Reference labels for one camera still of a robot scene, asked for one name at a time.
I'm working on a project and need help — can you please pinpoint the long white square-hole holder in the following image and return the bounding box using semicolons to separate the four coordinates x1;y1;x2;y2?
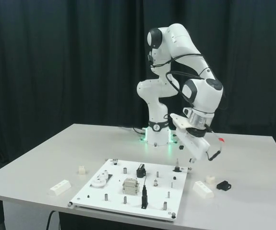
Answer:
192;181;215;199

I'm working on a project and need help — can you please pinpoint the black D-SUB plug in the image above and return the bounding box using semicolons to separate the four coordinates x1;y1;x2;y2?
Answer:
216;181;233;191

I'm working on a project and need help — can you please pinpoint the grey waterproof plug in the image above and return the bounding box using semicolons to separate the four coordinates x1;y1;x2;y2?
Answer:
122;178;140;196

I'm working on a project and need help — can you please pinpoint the black USB plug with cable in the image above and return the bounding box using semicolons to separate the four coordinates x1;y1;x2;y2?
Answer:
141;175;149;203

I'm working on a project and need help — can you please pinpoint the black power cable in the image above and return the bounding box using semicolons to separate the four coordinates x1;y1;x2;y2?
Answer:
120;126;148;136

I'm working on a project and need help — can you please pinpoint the white camera mounting plate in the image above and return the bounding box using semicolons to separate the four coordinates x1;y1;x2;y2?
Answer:
169;114;192;129

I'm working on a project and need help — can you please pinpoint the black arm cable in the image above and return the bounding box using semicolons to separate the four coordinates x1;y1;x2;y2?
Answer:
147;49;226;112

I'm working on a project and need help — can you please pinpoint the thin black rod with wire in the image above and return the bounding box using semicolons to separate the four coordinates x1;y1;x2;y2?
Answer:
205;130;226;162

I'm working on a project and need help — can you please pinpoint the white task board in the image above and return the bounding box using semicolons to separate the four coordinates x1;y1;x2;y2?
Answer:
68;158;192;219

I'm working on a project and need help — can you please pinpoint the white large gear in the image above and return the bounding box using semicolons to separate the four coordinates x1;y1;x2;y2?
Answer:
90;179;107;189

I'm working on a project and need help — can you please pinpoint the silver wrist ring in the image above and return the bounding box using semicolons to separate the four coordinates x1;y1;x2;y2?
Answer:
189;110;215;132

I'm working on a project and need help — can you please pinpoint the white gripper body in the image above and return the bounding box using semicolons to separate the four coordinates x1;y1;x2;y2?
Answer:
176;128;211;161

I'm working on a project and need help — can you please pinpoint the black hanging cable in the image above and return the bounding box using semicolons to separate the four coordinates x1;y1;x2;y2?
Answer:
47;210;60;230

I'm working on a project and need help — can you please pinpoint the black curtain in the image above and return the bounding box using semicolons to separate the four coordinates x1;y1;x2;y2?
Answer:
0;0;276;166

